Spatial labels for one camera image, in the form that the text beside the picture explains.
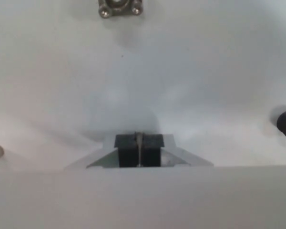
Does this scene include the white task board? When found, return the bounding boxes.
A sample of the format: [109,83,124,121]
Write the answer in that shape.
[0,0,286,173]

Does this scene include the thin metal round peg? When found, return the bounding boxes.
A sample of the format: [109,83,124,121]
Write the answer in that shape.
[135,131,144,167]

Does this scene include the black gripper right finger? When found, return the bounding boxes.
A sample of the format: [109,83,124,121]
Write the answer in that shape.
[141,134,215,167]

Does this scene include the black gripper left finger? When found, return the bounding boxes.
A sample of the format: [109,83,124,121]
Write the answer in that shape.
[63,134,140,169]

